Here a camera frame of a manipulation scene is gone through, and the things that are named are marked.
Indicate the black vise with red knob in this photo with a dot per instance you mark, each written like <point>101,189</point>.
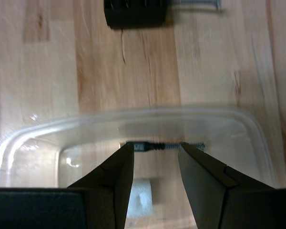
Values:
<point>133,16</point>

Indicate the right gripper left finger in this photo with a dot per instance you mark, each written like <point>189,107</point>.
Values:
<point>109,181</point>

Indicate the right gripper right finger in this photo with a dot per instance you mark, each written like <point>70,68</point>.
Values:
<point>205,181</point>

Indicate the clear plastic container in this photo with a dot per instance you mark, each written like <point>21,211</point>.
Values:
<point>157,113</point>

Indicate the small white block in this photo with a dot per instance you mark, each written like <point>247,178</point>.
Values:
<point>140,198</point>

